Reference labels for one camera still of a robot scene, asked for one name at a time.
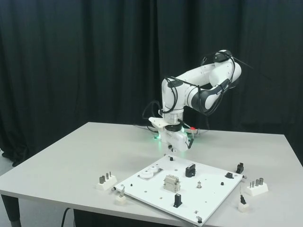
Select white round-peg holder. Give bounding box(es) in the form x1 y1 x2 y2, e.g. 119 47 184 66
244 182 269 197

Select black cable tie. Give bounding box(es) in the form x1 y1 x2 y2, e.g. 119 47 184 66
235 58 254 70

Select dark table leg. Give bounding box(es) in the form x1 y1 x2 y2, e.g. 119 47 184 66
0 194 19 227

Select black floor cable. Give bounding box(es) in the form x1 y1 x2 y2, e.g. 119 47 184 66
62 207 73 227

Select black curtain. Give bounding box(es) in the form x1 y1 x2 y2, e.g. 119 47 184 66
0 0 303 167

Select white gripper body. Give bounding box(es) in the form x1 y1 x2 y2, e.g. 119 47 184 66
161 131 191 152

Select white task board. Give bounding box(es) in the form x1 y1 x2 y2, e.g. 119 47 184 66
113 155 245 224

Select white four-peg holder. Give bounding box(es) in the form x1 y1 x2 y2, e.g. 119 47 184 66
95 174 118 191

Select thin black rod red tag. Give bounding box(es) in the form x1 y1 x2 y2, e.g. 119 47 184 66
178 119 197 150

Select black looped wrist cable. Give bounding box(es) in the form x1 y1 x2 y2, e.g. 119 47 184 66
141 100 164 131

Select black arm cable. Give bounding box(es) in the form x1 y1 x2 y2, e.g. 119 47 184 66
164 52 238 116

